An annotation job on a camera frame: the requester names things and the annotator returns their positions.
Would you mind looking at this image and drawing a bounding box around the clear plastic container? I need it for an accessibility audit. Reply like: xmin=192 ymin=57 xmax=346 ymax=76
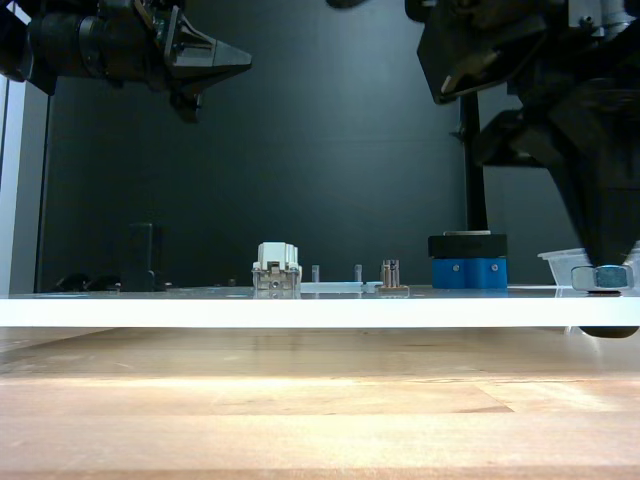
xmin=537 ymin=246 xmax=592 ymax=289

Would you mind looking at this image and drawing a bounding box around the blue socket block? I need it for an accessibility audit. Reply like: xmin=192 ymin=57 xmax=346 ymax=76
xmin=431 ymin=256 xmax=509 ymax=290

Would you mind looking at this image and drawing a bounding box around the beige many-pin connector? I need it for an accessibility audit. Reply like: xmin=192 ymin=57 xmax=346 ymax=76
xmin=250 ymin=241 xmax=304 ymax=297

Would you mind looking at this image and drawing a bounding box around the tall black block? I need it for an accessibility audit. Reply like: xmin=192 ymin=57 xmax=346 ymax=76
xmin=121 ymin=221 xmax=165 ymax=292

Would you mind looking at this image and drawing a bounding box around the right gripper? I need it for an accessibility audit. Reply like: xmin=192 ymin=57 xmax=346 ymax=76
xmin=405 ymin=0 xmax=640 ymax=268

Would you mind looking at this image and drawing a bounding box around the black frame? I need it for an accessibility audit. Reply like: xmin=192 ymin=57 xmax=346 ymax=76
xmin=449 ymin=92 xmax=490 ymax=232

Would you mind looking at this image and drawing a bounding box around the wide black block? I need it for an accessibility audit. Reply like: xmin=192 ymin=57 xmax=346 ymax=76
xmin=427 ymin=229 xmax=509 ymax=262

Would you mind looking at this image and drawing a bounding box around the steel hex nut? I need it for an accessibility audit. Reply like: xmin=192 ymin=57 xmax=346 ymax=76
xmin=570 ymin=264 xmax=637 ymax=293

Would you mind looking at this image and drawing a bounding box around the white task board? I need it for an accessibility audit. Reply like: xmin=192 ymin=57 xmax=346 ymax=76
xmin=0 ymin=285 xmax=640 ymax=341

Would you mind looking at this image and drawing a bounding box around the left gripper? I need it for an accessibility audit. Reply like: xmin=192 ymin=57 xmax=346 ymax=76
xmin=133 ymin=0 xmax=253 ymax=124

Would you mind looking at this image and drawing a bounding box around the threaded stud fitting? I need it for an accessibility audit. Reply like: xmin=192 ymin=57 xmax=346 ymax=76
xmin=377 ymin=258 xmax=410 ymax=296

